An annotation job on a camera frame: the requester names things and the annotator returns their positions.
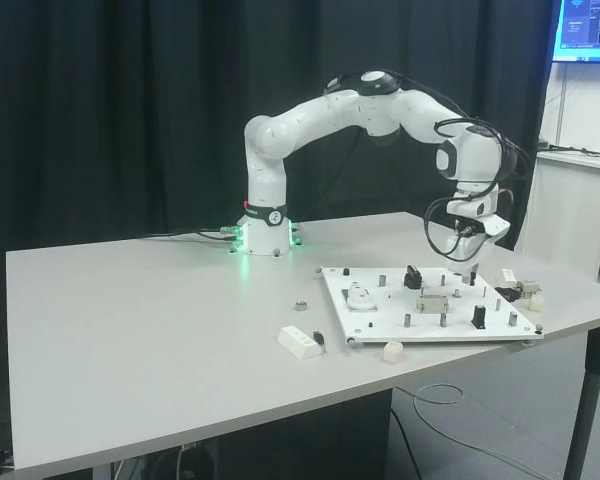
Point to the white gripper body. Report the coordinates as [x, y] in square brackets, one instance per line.
[467, 252]

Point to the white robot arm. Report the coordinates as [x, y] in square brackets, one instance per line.
[300, 120]

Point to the metal square peg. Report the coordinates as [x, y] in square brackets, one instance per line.
[443, 319]

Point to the black D-SUB plug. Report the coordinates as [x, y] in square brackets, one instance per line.
[522, 290]

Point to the black waterproof plug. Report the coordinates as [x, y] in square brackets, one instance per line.
[412, 278]

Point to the metal round peg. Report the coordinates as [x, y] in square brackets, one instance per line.
[513, 318]
[381, 280]
[408, 320]

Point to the white task board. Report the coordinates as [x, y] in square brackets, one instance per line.
[380, 325]

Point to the small white holder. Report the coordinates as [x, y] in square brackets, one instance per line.
[393, 351]

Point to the white cabinet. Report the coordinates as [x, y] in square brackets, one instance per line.
[570, 215]

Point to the white large gear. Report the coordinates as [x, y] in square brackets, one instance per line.
[362, 301]

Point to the white medium gear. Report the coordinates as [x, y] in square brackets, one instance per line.
[358, 288]

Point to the black USB plug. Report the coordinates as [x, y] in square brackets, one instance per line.
[319, 338]

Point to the black table leg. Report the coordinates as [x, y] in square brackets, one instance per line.
[587, 400]

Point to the small round metal bolt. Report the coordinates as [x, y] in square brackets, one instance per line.
[300, 305]

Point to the white holder with holes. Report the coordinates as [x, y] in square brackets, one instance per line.
[295, 341]

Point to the blue screen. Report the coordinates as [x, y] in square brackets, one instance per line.
[587, 30]

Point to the black curtain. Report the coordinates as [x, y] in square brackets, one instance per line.
[130, 100]

